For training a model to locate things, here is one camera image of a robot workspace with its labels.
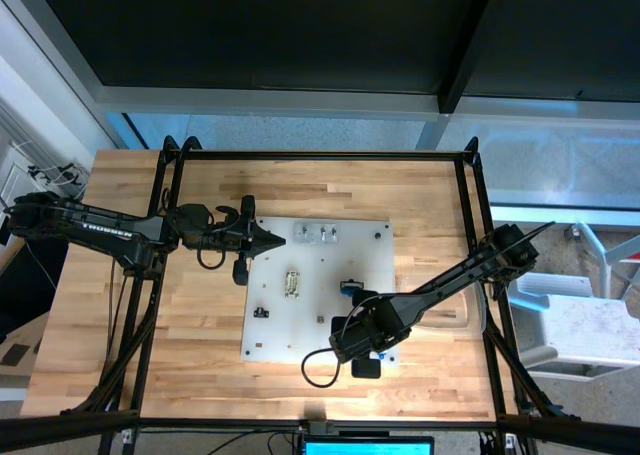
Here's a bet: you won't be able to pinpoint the silver block with threaded studs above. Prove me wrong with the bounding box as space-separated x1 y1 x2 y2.
293 222 340 245

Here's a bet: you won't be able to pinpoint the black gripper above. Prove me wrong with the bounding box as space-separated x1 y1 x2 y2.
328 319 384 380
212 194 287 287

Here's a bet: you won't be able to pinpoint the black wall post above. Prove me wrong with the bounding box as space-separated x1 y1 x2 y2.
438 0 501 115

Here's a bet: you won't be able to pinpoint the white board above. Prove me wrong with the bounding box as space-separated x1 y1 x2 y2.
241 216 403 365

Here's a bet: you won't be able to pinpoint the white plastic stool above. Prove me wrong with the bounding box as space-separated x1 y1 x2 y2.
507 270 640 382

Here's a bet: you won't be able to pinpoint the bundle of black plugs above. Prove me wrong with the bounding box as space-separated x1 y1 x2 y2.
25 161 90 189

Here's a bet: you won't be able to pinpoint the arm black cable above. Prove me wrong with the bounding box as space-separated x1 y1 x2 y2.
300 346 347 389
196 247 226 272

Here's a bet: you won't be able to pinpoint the grey metal chair frame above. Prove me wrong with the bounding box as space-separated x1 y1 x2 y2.
564 221 640 301

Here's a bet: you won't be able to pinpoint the brown cardboard box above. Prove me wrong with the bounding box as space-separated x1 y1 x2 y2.
0 310 51 376

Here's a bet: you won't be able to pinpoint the blue screen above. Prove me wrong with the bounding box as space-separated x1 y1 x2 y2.
298 435 435 455

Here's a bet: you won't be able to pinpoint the clear plastic tub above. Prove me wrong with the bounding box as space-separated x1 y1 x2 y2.
398 273 487 335

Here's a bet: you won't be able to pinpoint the black metal frame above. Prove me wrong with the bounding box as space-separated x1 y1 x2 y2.
0 134 640 455

